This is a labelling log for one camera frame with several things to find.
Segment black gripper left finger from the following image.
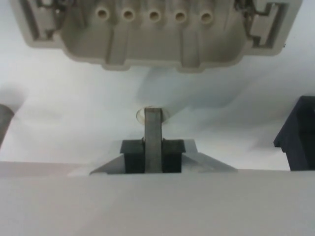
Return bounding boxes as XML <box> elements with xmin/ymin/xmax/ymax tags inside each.
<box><xmin>90</xmin><ymin>139</ymin><xmax>146</xmax><ymax>176</ymax></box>

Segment metal square peg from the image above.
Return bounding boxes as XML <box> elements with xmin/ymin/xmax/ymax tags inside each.
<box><xmin>144</xmin><ymin>107</ymin><xmax>163</xmax><ymax>174</ymax></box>

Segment white task board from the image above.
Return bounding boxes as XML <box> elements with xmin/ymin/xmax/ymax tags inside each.
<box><xmin>0</xmin><ymin>0</ymin><xmax>315</xmax><ymax>172</ymax></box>

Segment thick metal round peg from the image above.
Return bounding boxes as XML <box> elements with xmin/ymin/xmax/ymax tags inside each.
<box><xmin>0</xmin><ymin>103</ymin><xmax>15</xmax><ymax>148</ymax></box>

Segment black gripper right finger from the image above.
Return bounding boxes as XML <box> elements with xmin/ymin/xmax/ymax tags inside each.
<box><xmin>161</xmin><ymin>139</ymin><xmax>239</xmax><ymax>174</ymax></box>

